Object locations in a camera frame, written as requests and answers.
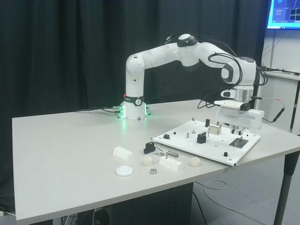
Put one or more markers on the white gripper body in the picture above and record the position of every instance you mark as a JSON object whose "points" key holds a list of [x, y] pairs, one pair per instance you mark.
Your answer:
{"points": [[254, 117]]}

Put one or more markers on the white small gear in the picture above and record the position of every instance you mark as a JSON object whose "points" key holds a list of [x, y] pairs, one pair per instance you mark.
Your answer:
{"points": [[147, 158]]}

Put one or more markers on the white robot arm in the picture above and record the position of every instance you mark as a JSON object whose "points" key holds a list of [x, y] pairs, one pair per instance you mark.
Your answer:
{"points": [[164, 55]]}

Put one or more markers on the cream small gear holder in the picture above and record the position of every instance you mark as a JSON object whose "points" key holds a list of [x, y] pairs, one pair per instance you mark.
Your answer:
{"points": [[196, 162], [148, 162]]}

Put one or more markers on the white large gear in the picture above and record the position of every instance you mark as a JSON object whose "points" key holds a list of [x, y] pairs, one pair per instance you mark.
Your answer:
{"points": [[124, 171]]}

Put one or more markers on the white cabinet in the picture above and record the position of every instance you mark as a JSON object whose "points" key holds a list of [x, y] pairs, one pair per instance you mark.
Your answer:
{"points": [[281, 93]]}

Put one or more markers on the white task board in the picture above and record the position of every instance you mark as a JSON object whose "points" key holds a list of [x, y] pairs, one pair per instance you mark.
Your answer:
{"points": [[211, 150]]}

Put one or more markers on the black plug block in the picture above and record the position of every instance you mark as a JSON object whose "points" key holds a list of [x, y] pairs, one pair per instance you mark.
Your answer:
{"points": [[201, 138]]}

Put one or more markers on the dark table leg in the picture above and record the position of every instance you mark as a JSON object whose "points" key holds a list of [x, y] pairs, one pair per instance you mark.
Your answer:
{"points": [[284, 187]]}

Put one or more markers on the white peg holder with holes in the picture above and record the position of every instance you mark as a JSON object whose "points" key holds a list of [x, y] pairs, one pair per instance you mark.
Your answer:
{"points": [[123, 154], [172, 166]]}

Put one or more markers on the blue screen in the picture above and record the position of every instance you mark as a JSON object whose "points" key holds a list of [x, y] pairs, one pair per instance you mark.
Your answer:
{"points": [[284, 14]]}

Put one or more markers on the black D-SUB plug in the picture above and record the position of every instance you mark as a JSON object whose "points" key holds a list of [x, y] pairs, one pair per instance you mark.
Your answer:
{"points": [[149, 148]]}

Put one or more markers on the metal hex nut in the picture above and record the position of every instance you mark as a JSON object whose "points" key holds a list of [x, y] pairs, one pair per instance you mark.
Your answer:
{"points": [[153, 171]]}

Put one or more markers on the black curtains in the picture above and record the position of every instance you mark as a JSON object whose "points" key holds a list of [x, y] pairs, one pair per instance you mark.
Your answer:
{"points": [[70, 47]]}

